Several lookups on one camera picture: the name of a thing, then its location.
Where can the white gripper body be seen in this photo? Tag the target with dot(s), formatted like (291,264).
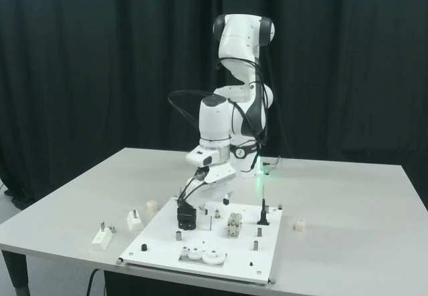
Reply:
(210,192)

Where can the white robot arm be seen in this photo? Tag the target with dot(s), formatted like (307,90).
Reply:
(237,48)

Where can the thick metal round peg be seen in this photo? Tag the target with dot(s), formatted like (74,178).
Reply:
(179,235)

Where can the white peg holder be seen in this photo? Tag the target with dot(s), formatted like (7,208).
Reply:
(134,223)
(100,241)

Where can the metal BNC plug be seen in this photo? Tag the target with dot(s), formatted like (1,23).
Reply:
(217,213)

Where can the flat white mounting plate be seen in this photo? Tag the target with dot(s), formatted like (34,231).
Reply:
(220,174)

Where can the black D-SUB plug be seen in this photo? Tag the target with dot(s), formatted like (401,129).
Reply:
(186,219)

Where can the beige rectangular connector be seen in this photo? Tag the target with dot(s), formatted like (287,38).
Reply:
(234,226)

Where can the white medium gear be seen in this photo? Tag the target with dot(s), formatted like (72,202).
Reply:
(195,254)

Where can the white small gear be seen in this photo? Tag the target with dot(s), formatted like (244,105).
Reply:
(184,252)

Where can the small white holder block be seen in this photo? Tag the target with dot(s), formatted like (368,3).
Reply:
(300,224)
(152,206)

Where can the white task board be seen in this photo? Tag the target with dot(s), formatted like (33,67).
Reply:
(160,239)

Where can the black round cap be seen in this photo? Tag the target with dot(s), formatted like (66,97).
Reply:
(144,247)

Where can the black curtain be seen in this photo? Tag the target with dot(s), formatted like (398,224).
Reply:
(67,58)

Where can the dark grey table leg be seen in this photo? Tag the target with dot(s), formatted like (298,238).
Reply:
(15,272)

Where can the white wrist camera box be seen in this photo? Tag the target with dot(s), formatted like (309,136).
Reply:
(202,156)

